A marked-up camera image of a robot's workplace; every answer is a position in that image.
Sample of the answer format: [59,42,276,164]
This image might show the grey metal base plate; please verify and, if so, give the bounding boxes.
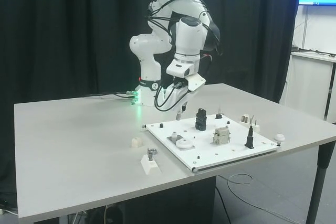
[167,134,195,152]

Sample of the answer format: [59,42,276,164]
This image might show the dark grey table leg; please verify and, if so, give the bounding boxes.
[313,144,333,224]

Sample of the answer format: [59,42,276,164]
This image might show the black base cables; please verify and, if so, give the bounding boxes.
[86,91,138,101]

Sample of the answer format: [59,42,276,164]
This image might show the black curtain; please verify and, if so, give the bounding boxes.
[0,0,308,112]

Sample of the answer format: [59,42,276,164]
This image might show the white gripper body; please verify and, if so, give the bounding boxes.
[157,83,191,111]

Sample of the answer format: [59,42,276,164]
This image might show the flat white mounting plate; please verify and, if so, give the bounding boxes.
[186,73,206,92]

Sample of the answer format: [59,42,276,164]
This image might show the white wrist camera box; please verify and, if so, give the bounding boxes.
[166,60,197,78]

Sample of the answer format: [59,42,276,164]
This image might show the metal BNC plug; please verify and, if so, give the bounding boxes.
[146,147,158,162]

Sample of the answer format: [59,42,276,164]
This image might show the white square peg holder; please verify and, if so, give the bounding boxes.
[130,136,144,148]

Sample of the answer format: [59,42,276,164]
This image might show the black D-SUB plug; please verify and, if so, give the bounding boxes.
[194,108,208,132]

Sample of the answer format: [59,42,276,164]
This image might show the black upright plug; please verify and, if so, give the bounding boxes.
[244,125,257,149]

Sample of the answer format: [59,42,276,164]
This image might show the black looped gripper cable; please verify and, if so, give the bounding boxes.
[154,83,184,112]

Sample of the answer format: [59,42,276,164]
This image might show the white large gear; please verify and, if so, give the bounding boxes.
[175,140,192,152]

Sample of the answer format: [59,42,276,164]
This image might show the white slanted plug holder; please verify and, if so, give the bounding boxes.
[140,154,162,175]

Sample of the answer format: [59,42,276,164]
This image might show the white task board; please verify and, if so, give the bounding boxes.
[145,112,284,174]

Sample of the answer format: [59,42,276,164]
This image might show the grey floor cable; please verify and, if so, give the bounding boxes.
[227,173,315,219]

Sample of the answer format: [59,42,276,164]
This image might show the beige metal connector block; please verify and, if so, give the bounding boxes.
[212,126,232,146]

